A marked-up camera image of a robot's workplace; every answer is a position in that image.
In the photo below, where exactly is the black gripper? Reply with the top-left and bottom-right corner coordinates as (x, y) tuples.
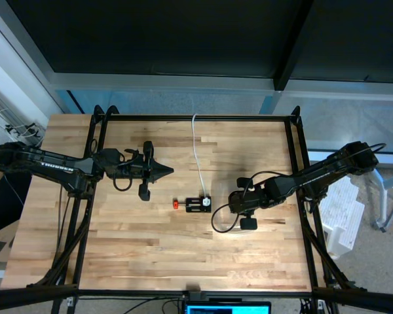
(121, 141), (174, 201)
(229, 177), (268, 231)

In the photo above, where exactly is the black clamp with red knob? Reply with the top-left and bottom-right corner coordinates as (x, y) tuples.
(172, 196), (213, 214)

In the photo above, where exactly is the blue laptop screen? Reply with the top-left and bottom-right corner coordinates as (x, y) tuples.
(183, 300), (272, 314)

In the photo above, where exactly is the white stepped foam block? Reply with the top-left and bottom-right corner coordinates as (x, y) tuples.
(317, 178), (366, 261)

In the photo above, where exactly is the grey metal stand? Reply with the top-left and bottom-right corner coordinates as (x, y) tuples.
(363, 162), (393, 234)

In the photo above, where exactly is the brown cardboard box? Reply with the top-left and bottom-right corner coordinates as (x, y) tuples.
(0, 218), (20, 266)

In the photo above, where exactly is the long black arm cable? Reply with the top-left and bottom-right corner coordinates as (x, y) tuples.
(210, 170), (274, 234)

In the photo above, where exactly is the white receptacle cord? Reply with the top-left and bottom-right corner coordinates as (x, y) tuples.
(191, 113), (209, 199)

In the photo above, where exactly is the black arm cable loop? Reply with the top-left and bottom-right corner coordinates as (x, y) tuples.
(112, 173), (134, 193)

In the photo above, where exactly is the black aluminium frame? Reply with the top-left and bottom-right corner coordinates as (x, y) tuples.
(0, 104), (393, 314)

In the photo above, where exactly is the black table-level camera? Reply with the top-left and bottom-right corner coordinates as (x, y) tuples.
(182, 283), (206, 301)

